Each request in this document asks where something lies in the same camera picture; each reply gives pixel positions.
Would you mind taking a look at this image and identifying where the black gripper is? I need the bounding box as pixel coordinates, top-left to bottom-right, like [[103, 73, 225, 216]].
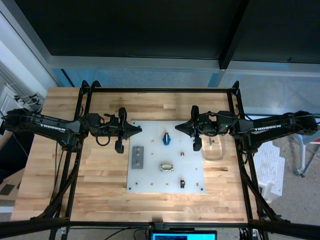
[[174, 105, 221, 153], [104, 107, 143, 154]]

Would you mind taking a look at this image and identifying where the clear plastic tub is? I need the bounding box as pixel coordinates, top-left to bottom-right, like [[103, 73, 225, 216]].
[[201, 134, 225, 163]]

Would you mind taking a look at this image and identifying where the white task board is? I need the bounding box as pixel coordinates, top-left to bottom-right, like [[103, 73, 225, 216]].
[[126, 119, 207, 194]]

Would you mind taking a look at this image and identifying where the white foam block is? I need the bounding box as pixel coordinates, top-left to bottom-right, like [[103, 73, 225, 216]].
[[252, 141, 286, 205]]

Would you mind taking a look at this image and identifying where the laptop screen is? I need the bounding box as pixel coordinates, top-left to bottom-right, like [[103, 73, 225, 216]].
[[149, 230, 218, 240]]

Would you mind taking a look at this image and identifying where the grey metal stand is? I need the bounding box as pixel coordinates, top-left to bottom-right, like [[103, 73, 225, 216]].
[[289, 132, 320, 179]]

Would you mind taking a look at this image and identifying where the cardboard box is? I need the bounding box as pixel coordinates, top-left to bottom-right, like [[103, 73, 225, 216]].
[[0, 166, 26, 201]]

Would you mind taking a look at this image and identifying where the grey metal base plate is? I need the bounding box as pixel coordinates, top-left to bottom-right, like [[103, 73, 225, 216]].
[[130, 145, 145, 170]]

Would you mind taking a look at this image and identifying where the black cable loop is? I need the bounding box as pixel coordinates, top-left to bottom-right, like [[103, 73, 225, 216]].
[[96, 134, 111, 147]]

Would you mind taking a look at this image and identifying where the black table frame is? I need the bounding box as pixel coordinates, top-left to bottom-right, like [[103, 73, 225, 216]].
[[0, 79, 320, 240]]

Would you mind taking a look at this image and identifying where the black table-level camera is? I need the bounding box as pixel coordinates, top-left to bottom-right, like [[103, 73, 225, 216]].
[[151, 217, 168, 230]]

